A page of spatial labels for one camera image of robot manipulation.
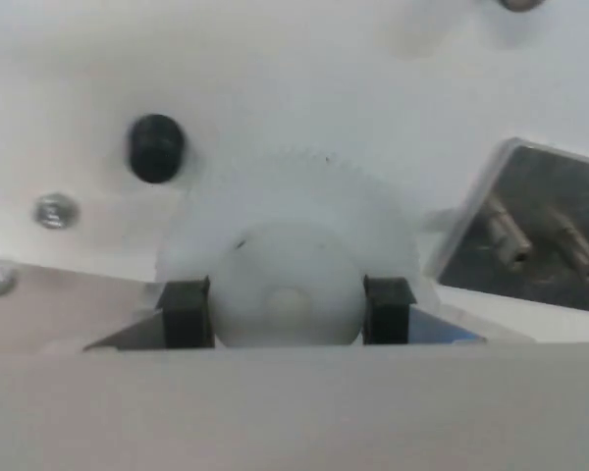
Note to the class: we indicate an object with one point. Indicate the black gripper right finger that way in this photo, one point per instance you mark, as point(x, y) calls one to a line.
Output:
point(385, 319)

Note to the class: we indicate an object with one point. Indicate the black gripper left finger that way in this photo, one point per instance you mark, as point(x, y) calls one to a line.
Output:
point(186, 319)

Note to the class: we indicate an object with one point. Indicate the white large gear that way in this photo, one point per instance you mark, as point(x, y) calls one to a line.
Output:
point(294, 196)

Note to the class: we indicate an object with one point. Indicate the black bolt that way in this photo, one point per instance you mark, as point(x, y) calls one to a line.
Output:
point(152, 147)

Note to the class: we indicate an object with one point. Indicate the white task board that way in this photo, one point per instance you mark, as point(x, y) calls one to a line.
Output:
point(324, 73)

